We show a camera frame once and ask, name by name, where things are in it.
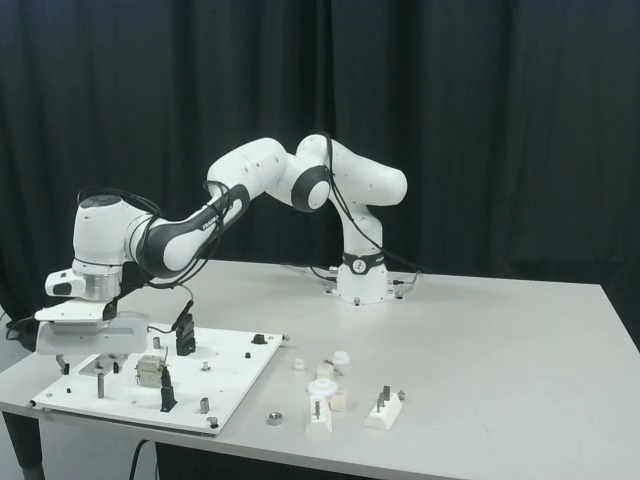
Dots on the black D-SUB plug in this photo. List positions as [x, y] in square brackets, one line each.
[185, 340]

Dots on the white large gear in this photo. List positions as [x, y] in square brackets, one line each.
[320, 386]

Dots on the flat white mounting plate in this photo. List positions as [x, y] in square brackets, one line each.
[75, 310]

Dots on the black curtain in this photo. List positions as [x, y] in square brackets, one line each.
[100, 75]

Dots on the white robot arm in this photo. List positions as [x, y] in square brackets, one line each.
[260, 170]

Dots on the white small gear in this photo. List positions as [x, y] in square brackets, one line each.
[298, 364]

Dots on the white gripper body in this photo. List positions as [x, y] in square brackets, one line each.
[90, 340]

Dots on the white round peg holder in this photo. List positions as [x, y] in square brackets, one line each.
[320, 422]

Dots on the thick metal square peg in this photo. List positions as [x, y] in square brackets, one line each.
[203, 404]

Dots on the wide metal square peg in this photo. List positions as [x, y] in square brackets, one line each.
[386, 395]

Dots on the white square peg holder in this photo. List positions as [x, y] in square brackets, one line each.
[382, 417]

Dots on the white box with dark window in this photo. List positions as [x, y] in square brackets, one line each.
[62, 280]

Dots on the dark table leg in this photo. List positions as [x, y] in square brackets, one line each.
[25, 450]

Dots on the white task board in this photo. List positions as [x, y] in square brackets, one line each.
[225, 385]

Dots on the narrow metal round peg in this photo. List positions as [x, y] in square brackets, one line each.
[318, 408]

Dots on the beige cube holder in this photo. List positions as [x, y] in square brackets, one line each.
[340, 401]
[325, 372]

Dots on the white medium gear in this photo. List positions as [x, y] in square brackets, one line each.
[342, 357]

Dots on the metal hex nut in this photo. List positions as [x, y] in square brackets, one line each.
[274, 418]

